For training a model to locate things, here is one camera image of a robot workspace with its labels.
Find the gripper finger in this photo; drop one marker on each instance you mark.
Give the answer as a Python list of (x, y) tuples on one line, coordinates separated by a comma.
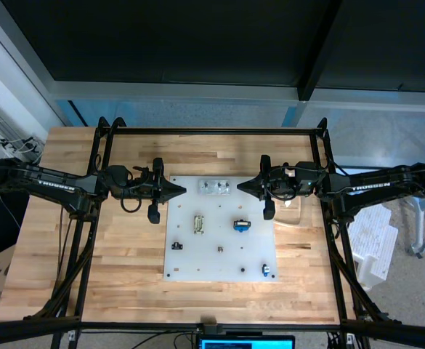
[(169, 194), (254, 191), (170, 185), (254, 183)]

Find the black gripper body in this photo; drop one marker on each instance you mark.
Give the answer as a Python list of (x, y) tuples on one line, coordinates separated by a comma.
[(157, 181), (268, 181)]

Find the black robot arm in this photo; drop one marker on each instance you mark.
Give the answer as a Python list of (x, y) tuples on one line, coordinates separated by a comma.
[(370, 187), (52, 183)]

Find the beige rectangular connector housing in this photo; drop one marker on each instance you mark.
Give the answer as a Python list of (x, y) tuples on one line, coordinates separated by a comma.
[(198, 224)]

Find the aluminium block with sockets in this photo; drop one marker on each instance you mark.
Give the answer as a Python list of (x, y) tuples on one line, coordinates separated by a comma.
[(214, 189)]

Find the clear plastic tub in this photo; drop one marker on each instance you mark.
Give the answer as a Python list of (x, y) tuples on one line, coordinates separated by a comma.
[(288, 218)]

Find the small black clamp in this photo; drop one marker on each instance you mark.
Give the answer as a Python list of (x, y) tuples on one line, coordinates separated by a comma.
[(177, 246)]

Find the white task board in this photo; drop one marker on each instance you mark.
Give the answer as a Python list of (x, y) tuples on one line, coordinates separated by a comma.
[(212, 225)]

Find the blue RJ45 socket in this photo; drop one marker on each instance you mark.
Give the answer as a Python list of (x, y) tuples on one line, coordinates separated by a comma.
[(265, 269)]

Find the white ribbed plastic part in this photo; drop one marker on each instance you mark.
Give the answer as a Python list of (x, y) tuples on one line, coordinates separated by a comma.
[(373, 236)]

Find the blue laptop screen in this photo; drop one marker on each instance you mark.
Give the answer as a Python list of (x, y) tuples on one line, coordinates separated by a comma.
[(245, 343)]

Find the grey metal chair base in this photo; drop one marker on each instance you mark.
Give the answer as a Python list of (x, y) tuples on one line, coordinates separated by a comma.
[(419, 221)]

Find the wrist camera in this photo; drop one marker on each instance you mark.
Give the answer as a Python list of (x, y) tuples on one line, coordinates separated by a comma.
[(142, 170), (289, 172)]

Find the blue black D-sub connector mount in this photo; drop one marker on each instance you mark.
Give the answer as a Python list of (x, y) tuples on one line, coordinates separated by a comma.
[(242, 226)]

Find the black metal frame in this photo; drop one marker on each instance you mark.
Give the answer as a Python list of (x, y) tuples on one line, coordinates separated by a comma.
[(212, 131)]

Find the small black camera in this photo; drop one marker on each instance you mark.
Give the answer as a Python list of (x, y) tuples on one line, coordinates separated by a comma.
[(209, 327)]

